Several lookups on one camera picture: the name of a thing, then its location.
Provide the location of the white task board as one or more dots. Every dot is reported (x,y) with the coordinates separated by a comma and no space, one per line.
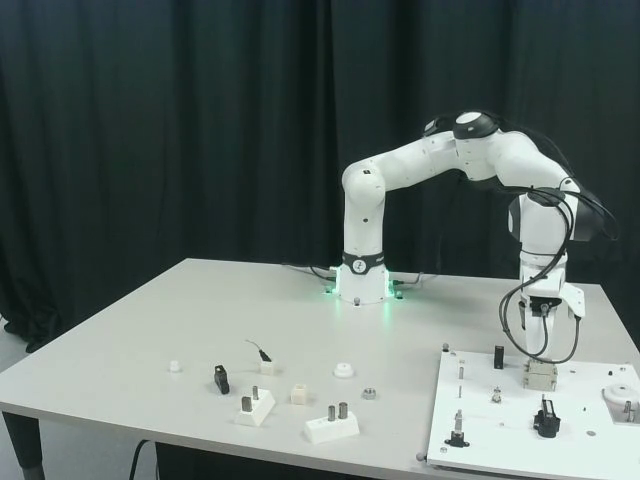
(500,435)

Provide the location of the white square peg holder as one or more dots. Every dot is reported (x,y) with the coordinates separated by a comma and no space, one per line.
(260,415)

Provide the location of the small metal BNC plug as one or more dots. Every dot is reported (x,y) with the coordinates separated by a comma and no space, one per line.
(496,395)

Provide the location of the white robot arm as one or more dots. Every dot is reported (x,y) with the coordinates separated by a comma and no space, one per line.
(360,210)

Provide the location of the metal waterproof plug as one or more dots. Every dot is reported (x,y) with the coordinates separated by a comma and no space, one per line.
(458,425)

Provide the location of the black Ethernet plug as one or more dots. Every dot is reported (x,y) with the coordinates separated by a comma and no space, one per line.
(264,356)

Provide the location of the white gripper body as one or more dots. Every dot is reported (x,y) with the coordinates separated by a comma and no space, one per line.
(542,340)

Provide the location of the grey multi-pin connector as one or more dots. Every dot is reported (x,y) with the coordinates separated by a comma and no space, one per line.
(539,376)

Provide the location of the black table leg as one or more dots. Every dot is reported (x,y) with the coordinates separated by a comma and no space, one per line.
(22,450)

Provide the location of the white medium gear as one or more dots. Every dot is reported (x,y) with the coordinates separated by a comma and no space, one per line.
(344,371)

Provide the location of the black D-SUB plug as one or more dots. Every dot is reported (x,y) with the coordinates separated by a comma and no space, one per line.
(221,382)

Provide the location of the white round peg holder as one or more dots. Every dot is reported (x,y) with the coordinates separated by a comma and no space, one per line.
(330,431)

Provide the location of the black USB plug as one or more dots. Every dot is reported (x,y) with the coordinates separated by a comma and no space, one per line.
(499,357)

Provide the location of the thick metal round peg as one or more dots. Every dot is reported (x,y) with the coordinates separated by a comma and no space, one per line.
(343,411)

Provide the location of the black curtain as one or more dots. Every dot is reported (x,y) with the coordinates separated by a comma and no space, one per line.
(150,125)

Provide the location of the beige cube plug holder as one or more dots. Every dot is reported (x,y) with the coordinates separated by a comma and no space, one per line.
(299,395)

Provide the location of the flat white mount plate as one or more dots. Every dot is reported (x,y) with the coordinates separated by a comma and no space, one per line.
(574,300)

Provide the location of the metal hex bolt nut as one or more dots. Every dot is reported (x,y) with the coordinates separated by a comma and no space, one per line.
(369,393)

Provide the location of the white large gear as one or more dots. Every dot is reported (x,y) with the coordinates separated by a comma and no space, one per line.
(620,392)

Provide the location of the white small gear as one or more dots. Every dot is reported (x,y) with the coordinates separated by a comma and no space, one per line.
(174,367)

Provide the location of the thick dark square peg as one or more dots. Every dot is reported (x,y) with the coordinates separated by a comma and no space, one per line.
(246,404)

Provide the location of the thin metal round peg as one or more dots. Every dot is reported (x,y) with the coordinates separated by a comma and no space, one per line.
(331,414)

